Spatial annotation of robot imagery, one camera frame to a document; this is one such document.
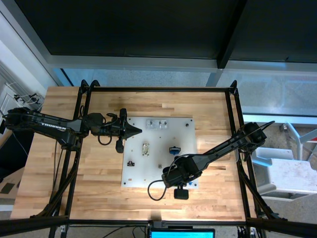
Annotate white plastic stool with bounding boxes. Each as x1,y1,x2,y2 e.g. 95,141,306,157
252,147,317,202

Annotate white board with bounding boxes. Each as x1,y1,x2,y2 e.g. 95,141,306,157
120,116,200,189

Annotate brown cardboard sheet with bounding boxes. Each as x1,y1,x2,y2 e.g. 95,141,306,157
0,167,25,200

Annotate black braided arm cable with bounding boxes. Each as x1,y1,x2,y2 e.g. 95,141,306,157
97,132,112,146

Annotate black vertical post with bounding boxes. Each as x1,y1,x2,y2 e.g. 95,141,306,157
216,0,248,69

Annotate black aluminium frame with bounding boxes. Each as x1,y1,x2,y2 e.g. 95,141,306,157
0,79,317,238

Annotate grey chair frame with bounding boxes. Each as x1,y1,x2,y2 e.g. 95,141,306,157
279,120,317,161

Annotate tangled charger cables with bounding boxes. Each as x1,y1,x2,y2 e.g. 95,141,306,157
12,93,45,105

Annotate black low camera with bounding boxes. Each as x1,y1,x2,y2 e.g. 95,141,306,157
151,214,163,228

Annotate black rectangular panel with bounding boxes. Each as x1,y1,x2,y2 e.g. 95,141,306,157
0,128,34,180

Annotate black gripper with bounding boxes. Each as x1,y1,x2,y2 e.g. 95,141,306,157
108,108,144,154
161,168,199,200

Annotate black foam pad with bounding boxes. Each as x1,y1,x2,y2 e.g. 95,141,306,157
0,182,15,194

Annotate aluminium block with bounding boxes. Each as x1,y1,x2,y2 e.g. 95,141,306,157
146,119,169,131

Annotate blue laptop screen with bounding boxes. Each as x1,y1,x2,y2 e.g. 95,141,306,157
148,228,215,238

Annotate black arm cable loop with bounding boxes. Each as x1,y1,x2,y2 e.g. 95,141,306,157
147,178,167,201

